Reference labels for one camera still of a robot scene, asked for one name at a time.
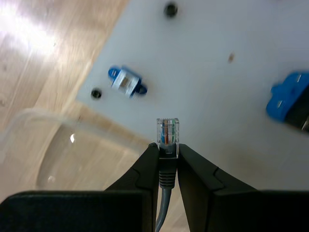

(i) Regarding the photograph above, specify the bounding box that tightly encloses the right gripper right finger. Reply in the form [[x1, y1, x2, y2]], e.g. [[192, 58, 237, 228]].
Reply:
[[177, 143, 309, 232]]

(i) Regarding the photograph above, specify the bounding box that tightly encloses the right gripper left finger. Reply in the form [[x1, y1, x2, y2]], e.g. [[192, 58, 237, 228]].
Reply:
[[0, 143, 160, 232]]

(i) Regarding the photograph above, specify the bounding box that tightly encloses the white task board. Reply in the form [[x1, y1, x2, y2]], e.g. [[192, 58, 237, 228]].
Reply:
[[75, 0, 309, 192]]

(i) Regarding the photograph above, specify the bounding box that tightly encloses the grey cable with clear plug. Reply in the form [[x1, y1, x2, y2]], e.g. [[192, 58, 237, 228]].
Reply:
[[154, 117, 181, 232]]

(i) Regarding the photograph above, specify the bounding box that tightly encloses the small blue socket block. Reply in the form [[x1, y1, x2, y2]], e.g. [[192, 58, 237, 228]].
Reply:
[[107, 65, 148, 98]]

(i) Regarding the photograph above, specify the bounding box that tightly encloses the clear plastic container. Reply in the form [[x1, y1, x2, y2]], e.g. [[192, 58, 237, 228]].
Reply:
[[0, 108, 155, 193]]

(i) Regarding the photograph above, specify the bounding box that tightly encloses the large blue socket block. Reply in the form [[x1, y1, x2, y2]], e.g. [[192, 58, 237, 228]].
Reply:
[[266, 70, 309, 133]]

